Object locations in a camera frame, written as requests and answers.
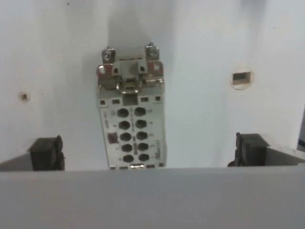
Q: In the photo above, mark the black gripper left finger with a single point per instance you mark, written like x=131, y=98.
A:
x=45, y=155

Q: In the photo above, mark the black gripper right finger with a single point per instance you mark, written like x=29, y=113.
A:
x=252, y=150

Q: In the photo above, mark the grey waterproof plug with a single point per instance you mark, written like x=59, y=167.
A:
x=131, y=133

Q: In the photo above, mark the white task board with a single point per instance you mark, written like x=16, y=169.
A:
x=202, y=47

